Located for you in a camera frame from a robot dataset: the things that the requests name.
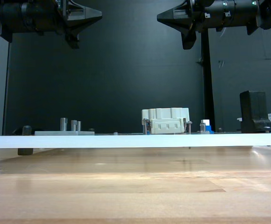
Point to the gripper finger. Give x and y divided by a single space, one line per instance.
88 12
79 25
177 15
184 26

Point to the beige HAN10E base socket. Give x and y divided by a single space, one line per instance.
166 121

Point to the small blue white connector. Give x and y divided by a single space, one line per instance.
209 129

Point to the black connector housing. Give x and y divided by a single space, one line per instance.
252 109

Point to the white taskboard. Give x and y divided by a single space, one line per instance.
135 141

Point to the small silver socket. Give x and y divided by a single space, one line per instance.
202 127

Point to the grey metal plate with pegs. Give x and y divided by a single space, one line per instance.
63 133

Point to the black threaded standoff screw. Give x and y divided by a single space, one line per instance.
26 130

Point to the black aluminium frame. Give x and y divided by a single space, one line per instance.
208 93

